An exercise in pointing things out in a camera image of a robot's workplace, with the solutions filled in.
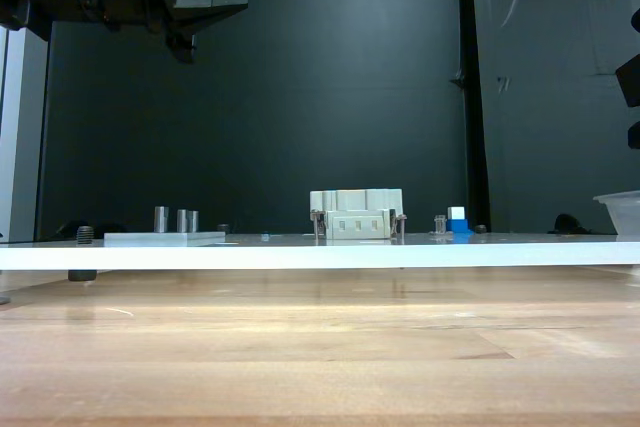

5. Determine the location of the blue and white connector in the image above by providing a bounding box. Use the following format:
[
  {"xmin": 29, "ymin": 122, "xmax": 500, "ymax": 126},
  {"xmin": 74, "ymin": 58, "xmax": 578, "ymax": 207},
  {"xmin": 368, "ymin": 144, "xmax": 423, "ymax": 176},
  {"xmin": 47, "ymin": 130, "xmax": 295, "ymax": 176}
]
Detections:
[{"xmin": 446, "ymin": 205, "xmax": 474, "ymax": 239}]

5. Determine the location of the beige connector base socket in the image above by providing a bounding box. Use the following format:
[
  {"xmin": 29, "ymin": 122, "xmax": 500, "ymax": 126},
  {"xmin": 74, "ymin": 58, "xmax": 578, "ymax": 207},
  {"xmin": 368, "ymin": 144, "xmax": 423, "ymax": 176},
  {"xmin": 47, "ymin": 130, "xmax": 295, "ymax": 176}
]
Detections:
[{"xmin": 308, "ymin": 188, "xmax": 406, "ymax": 241}]

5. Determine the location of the clear plastic tub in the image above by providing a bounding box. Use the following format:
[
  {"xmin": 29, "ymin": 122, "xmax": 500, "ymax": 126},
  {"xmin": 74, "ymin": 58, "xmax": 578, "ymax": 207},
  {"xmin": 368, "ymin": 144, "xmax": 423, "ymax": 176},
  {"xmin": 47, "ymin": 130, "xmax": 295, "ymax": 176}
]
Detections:
[{"xmin": 592, "ymin": 189, "xmax": 640, "ymax": 238}]

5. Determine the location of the grey metal plate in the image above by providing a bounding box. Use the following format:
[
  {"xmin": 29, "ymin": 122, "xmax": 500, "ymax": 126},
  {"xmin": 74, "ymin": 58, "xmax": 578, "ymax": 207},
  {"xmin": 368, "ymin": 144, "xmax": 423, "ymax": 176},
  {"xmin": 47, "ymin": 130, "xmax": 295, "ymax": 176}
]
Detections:
[{"xmin": 103, "ymin": 231, "xmax": 226, "ymax": 247}]

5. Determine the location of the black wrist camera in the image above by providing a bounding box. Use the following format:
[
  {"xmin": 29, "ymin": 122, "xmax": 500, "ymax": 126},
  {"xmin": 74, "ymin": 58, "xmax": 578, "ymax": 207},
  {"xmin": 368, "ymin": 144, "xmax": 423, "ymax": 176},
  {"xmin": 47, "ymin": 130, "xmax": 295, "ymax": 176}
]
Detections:
[{"xmin": 614, "ymin": 51, "xmax": 640, "ymax": 109}]

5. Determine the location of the black aluminium frame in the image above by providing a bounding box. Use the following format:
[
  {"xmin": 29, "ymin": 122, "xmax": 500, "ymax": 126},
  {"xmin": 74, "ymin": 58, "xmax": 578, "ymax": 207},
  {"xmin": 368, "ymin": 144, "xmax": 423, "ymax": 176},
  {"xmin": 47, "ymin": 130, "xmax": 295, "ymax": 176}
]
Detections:
[{"xmin": 452, "ymin": 0, "xmax": 494, "ymax": 234}]

